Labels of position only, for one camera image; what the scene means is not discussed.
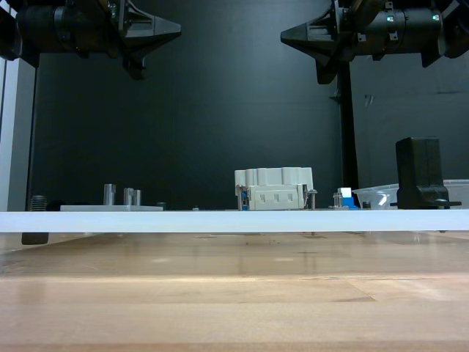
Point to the grey metal base plate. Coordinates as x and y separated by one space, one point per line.
91 208

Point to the metal post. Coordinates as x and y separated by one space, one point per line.
132 198
110 194

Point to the threaded board levelling screw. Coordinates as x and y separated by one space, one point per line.
38 203

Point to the white task board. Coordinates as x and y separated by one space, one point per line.
234 221

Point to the black rubber board foot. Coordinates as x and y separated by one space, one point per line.
34 238

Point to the small pale metal bar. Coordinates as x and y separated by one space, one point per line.
382 199

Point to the small blue white connector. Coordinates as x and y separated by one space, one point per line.
347 199

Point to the black metal frame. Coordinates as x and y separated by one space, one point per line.
348 128

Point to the black socket housing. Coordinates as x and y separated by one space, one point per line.
419 172

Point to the blue clamp holder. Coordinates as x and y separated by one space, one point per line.
244 201

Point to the small metal socket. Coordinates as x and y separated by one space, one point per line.
335 201

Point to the beige multi-pin connector housing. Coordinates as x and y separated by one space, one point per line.
273 190

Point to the clear plastic tub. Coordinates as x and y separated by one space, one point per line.
373 194

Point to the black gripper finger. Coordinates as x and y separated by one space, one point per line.
318 50
146 44
315 31
154 27

